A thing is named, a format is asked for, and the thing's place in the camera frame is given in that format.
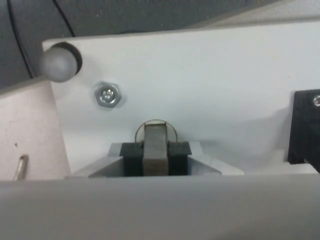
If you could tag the grey ball knob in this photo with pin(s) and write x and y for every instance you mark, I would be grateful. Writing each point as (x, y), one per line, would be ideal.
(58, 63)

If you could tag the white task board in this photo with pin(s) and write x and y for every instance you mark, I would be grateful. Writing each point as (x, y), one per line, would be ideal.
(200, 75)

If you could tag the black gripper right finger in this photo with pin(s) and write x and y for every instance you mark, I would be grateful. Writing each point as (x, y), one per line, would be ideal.
(178, 160)

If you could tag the metal round peg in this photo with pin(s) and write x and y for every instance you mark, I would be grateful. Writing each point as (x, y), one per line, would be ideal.
(21, 167)

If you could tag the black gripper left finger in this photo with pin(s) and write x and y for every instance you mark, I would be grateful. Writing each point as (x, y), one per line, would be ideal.
(131, 160)

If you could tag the metal hex bolt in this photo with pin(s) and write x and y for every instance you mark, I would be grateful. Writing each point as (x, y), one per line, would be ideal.
(107, 94)

